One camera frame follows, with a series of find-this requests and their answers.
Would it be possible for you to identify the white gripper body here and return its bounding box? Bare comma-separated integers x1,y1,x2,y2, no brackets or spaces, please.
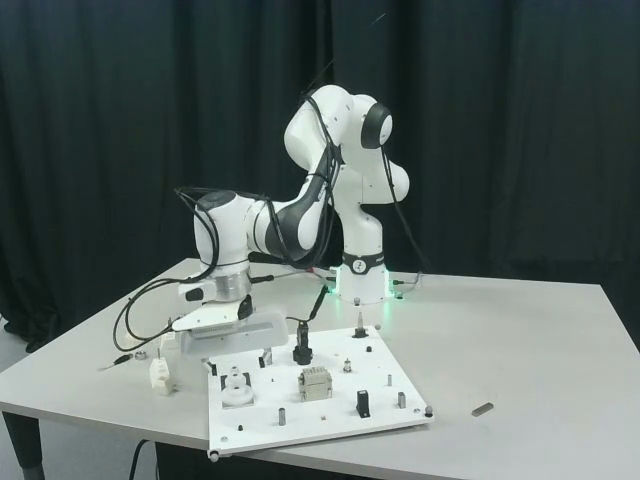
179,309,291,360

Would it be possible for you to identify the black waterproof plug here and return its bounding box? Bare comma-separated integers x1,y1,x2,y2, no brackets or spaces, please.
291,322,314,367

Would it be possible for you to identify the white large gear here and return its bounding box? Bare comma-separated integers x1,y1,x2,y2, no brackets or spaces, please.
222,381,256,408

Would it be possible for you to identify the white peg holder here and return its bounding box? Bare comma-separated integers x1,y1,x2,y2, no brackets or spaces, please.
148,349,178,398

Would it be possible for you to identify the white task board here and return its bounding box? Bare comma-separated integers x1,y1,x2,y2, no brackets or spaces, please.
206,327,435,446

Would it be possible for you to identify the thin metal probe rod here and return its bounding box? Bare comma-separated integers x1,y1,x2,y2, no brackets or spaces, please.
98,354,135,372

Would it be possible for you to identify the black table leg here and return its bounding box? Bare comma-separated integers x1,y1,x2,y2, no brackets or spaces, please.
0,410,42,480

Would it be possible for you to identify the grey table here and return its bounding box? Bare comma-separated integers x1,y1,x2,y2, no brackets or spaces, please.
0,256,640,480

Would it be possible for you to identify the black curtain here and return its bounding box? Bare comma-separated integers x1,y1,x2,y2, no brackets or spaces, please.
0,0,640,351

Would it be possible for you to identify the thin black rod on wire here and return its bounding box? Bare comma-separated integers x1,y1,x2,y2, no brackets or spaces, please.
248,267,321,283

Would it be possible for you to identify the black looped wrist cable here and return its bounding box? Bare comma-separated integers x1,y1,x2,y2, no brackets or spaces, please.
113,277,214,352

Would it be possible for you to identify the black cable under table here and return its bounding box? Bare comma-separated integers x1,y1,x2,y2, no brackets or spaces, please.
129,438,154,480

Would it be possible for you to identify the black base cable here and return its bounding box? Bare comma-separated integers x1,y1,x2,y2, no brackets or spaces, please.
377,142,432,301

